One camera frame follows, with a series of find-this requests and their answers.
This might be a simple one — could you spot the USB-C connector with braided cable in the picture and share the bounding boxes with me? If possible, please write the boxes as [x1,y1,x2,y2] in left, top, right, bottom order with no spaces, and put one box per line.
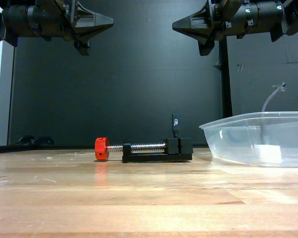
[260,81,288,147]

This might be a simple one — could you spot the black USB-C socket adapter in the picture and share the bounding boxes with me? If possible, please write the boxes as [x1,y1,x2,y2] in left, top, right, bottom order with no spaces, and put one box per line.
[171,113,181,139]

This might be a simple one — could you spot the black vise with orange knob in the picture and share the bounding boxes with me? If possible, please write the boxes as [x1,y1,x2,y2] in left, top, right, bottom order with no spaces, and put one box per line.
[94,137,193,164]

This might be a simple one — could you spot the clear plastic tub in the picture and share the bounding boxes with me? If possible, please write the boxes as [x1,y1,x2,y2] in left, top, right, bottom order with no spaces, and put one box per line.
[198,111,298,168]

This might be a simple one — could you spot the white foam block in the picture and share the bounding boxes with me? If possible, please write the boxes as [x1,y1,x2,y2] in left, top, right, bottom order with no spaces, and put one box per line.
[254,145,283,164]

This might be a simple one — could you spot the black wall post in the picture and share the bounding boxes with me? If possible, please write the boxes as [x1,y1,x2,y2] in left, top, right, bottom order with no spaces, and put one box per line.
[218,41,233,119]

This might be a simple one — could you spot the black aluminium frame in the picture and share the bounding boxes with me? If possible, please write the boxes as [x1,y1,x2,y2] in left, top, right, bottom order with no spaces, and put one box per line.
[0,135,212,154]

